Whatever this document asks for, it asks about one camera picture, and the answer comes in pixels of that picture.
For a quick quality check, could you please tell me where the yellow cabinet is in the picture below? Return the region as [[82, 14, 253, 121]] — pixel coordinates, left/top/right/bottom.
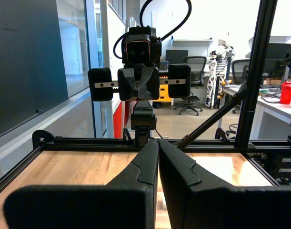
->
[[152, 87, 172, 103]]

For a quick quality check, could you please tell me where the small black monitor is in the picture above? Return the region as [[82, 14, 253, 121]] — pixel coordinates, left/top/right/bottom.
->
[[165, 49, 189, 64]]

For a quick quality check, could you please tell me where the white lattice stand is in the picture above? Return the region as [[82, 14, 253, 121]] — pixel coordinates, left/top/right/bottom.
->
[[205, 57, 228, 108]]

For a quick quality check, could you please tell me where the white shelf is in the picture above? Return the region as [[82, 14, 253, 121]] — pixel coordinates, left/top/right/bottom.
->
[[170, 38, 214, 58]]

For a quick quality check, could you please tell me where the black mesh office chair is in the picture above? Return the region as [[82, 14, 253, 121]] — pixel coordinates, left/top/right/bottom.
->
[[231, 59, 251, 84], [173, 56, 208, 116]]

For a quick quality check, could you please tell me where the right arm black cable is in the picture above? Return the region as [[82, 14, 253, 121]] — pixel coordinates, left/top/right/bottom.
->
[[113, 0, 192, 59]]

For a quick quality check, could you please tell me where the white office desk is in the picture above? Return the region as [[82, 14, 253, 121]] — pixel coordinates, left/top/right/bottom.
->
[[222, 83, 291, 141]]

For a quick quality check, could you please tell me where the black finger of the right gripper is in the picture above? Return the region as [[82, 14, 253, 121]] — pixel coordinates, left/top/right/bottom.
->
[[135, 66, 160, 101], [118, 67, 139, 101]]

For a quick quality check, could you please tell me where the wide black monitor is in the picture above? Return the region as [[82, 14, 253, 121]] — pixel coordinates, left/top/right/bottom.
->
[[265, 43, 291, 79]]

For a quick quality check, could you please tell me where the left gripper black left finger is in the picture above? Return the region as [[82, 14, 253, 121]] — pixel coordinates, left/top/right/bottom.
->
[[3, 139, 159, 229]]

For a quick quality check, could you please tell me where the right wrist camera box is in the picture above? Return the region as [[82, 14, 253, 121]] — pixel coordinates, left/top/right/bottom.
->
[[122, 34, 152, 65]]

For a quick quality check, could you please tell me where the red wall panel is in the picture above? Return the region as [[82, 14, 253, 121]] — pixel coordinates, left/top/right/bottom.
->
[[113, 101, 130, 139]]

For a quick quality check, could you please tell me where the red plastic cup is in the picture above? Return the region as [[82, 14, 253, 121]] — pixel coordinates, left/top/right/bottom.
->
[[280, 81, 291, 105]]

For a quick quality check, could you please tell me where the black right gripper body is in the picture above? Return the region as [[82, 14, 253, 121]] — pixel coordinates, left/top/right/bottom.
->
[[88, 63, 191, 102]]

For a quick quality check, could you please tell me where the black aluminium frame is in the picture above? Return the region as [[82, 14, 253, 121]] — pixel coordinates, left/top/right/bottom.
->
[[0, 0, 291, 198]]

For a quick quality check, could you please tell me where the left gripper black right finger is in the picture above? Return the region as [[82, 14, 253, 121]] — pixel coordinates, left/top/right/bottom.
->
[[159, 140, 291, 229]]

